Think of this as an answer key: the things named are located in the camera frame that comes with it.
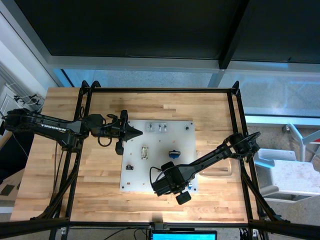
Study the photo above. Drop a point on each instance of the black aluminium frame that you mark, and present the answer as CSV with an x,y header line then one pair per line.
x,y
160,89

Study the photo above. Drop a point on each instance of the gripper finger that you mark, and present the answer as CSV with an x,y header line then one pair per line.
x,y
131,130
131,135

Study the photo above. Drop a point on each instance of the grey metal chair frame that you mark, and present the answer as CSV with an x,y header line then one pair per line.
x,y
303,150

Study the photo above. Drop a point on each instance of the black wall post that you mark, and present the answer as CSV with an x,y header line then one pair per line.
x,y
232,37

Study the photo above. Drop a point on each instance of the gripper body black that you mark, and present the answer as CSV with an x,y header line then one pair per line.
x,y
183,198
117,130

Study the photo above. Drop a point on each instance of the beige connector housing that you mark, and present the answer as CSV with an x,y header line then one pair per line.
x,y
145,153

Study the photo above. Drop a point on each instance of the small blue plug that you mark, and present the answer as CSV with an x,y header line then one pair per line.
x,y
190,185

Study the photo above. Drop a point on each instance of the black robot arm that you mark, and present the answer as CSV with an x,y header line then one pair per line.
x,y
212,156
50,126

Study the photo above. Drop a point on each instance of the blue and black connector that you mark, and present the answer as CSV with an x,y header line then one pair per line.
x,y
174,154

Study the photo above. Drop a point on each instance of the grey window frame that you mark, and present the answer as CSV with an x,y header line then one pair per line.
x,y
150,61

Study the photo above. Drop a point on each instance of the white step stool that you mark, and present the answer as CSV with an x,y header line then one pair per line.
x,y
295,175

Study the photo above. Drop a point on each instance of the screen with blue edge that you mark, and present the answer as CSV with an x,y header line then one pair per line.
x,y
182,236

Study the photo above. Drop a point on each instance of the clear plastic tub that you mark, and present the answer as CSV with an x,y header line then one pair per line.
x,y
220,172

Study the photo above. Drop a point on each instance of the black table-level camera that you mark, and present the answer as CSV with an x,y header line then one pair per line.
x,y
160,226

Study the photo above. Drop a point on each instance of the small black clamp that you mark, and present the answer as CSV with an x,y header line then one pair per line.
x,y
129,167

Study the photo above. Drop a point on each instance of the white board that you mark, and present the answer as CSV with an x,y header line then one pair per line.
x,y
140,180

